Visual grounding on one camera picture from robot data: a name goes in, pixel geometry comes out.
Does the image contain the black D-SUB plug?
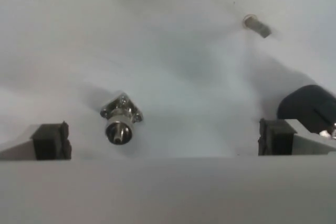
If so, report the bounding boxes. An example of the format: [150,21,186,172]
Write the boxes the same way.
[276,84,336,140]

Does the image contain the metal BNC plug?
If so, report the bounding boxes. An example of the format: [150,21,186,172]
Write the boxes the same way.
[104,115,131,145]

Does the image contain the white task board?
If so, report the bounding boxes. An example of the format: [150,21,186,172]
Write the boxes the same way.
[0,0,336,159]

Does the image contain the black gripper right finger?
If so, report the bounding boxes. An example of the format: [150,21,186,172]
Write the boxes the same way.
[258,118,336,156]

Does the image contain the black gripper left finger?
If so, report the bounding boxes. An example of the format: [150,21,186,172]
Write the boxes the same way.
[0,121,72,161]

